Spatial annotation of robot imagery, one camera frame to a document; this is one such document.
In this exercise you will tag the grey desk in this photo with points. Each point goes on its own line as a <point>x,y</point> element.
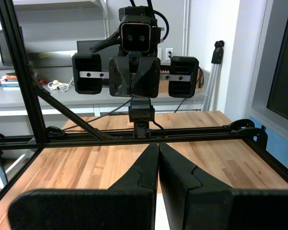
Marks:
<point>19,100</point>

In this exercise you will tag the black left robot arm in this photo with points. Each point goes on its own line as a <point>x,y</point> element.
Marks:
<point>141,112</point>

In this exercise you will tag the white taskboard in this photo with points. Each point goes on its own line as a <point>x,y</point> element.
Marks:
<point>161,220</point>

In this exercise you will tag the stack of books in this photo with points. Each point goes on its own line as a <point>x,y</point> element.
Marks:
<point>10,83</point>

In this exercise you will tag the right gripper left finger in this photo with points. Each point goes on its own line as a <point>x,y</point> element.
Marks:
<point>86,210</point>

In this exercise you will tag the black and silver tripod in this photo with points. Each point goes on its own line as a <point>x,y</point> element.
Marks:
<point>217,55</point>

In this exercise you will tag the white wall shelf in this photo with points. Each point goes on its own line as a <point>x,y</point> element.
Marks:
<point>62,3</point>

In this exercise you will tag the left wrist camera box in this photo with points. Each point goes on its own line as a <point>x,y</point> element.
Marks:
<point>135,36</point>

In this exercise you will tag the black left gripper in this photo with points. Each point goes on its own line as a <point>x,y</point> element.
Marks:
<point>86,74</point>

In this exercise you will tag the black monitor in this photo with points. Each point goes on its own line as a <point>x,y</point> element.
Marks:
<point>3,48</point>

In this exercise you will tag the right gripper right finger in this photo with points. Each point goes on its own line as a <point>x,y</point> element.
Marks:
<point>230,210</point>

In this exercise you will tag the black aluminium frame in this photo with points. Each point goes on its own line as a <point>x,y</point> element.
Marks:
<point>22,72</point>

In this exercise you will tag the white wall outlet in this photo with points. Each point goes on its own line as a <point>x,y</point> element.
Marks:
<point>169,54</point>

